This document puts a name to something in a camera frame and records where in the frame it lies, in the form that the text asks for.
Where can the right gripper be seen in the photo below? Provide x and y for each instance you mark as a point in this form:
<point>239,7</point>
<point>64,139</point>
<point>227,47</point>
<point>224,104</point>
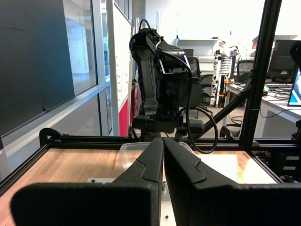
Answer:
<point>164,124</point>

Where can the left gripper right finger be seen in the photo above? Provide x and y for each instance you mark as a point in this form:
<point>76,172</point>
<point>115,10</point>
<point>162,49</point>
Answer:
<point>235,204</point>

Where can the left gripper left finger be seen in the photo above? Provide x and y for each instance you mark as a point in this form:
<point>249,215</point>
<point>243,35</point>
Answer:
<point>94,204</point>

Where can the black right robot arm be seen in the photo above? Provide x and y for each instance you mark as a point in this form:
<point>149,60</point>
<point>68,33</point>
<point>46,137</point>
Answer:
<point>145,70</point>

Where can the clear plastic tub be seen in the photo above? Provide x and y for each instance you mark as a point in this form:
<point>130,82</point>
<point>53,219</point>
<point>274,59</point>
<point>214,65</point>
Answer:
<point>128,153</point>

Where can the red partition panel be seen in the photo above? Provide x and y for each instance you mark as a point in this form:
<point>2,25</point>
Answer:
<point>123,117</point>

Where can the white lattice stand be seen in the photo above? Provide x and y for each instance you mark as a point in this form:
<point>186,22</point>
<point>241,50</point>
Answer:
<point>215,80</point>

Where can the black office chair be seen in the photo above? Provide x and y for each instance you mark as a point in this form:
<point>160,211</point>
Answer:
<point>244,70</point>
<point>196,66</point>

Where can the white partition panel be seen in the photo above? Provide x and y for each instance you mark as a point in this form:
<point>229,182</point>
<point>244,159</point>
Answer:
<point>122,58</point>

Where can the white cabinet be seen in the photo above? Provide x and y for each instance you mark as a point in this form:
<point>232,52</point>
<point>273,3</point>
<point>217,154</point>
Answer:
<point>202,46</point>

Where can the white desk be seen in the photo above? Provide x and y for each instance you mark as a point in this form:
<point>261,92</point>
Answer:
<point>277,106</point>

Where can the lit computer monitor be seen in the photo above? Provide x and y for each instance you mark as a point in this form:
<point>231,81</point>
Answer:
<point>296,89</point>

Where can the black computer monitor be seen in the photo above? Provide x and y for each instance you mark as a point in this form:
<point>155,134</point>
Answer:
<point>282,58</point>

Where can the grey aluminium window frame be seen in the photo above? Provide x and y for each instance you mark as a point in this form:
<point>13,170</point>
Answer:
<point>70,103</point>

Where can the black aluminium frame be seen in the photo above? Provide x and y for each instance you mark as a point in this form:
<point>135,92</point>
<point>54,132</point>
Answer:
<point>261,70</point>

